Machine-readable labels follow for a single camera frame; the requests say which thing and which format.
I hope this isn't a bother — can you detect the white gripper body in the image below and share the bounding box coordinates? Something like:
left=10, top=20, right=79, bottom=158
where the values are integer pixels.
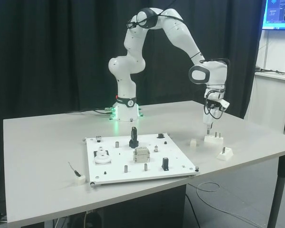
left=202, top=110, right=215, bottom=130

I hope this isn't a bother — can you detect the white wide peg holder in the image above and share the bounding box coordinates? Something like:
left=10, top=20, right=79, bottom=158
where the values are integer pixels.
left=203, top=134, right=224, bottom=145

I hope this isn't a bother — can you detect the white sloped peg holder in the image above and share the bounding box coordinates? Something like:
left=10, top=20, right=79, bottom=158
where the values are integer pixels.
left=216, top=149, right=234, bottom=161

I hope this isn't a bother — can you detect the white cabinet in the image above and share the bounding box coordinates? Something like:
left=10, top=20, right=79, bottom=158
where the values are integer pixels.
left=244, top=69, right=285, bottom=138

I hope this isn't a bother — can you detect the black D-SUB plug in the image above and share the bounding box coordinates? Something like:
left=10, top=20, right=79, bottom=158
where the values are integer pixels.
left=128, top=126, right=140, bottom=147

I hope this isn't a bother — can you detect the beige waterproof plug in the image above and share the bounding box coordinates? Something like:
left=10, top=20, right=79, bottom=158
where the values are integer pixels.
left=132, top=148, right=150, bottom=165

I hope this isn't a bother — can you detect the white task board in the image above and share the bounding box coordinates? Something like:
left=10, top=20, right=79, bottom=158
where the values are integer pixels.
left=82, top=133, right=200, bottom=188

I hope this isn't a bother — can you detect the black table leg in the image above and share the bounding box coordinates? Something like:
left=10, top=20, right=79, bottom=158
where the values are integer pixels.
left=267, top=152, right=285, bottom=228

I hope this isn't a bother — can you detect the white large gear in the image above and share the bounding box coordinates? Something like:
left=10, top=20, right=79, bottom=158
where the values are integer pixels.
left=95, top=153, right=111, bottom=165

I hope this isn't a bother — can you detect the blue screen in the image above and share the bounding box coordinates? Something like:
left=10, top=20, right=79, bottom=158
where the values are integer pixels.
left=261, top=0, right=285, bottom=31

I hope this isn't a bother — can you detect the white plug holder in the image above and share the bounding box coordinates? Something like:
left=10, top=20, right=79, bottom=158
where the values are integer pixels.
left=73, top=175, right=86, bottom=185

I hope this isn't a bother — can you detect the black curtain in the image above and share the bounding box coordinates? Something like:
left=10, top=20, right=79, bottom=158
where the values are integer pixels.
left=0, top=0, right=268, bottom=216

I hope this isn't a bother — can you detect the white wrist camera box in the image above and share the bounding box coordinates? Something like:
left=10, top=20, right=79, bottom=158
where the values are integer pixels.
left=218, top=98, right=230, bottom=112

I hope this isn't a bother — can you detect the thin pale cable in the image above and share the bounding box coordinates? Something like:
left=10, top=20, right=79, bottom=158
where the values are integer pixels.
left=195, top=181, right=273, bottom=208

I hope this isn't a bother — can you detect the black cable on cabinet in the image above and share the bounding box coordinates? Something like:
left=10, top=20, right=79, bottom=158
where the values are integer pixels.
left=254, top=67, right=285, bottom=77

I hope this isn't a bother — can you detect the black base cable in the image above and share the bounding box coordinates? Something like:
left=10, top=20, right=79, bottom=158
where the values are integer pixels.
left=81, top=107, right=116, bottom=117

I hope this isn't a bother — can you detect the thin black plug with wire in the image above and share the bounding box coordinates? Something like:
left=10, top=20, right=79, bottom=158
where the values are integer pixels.
left=67, top=161, right=83, bottom=178

